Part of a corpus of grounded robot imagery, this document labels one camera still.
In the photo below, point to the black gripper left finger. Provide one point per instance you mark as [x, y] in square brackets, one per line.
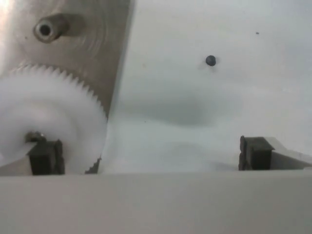
[46, 158]

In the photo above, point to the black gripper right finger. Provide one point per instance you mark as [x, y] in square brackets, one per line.
[256, 156]

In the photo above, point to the white large gear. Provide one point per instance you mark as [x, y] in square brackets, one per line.
[48, 97]

